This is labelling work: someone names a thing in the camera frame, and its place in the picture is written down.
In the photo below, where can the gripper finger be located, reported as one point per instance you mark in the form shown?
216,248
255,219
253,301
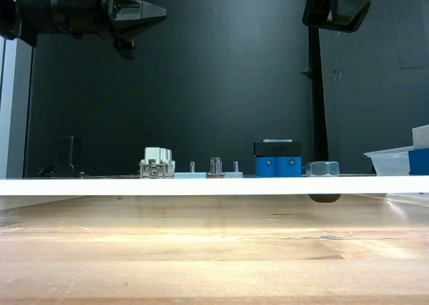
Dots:
151,10
140,25

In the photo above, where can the silver M12 hex nut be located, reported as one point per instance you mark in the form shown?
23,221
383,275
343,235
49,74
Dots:
322,169

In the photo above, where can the black clamp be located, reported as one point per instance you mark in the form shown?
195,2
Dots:
70,154

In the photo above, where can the aluminium block with studs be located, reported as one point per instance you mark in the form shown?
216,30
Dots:
191,175

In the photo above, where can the clear plastic tub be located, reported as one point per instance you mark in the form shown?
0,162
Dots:
388,161

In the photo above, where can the small metal connector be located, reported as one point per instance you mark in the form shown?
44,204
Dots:
215,167

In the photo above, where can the white board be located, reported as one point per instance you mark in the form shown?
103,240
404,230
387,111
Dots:
134,186

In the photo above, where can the small blue white connector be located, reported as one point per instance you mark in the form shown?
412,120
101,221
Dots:
419,162

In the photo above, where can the blue socket with black plug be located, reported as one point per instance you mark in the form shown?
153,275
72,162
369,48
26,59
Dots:
277,167

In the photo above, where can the black vertical post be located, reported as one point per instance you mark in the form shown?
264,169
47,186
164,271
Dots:
318,117

